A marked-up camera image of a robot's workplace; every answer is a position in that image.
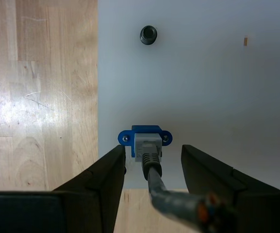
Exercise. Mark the black threaded stud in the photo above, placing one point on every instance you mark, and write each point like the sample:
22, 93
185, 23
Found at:
148, 35

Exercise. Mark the blue socket block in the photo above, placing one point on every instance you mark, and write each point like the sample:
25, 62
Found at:
126, 137

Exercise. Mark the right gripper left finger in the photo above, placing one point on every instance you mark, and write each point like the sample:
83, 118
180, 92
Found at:
101, 184

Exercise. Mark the white task board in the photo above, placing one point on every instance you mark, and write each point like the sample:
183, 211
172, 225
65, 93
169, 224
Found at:
203, 92

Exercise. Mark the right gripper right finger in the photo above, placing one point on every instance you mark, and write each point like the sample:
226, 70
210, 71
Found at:
203, 170

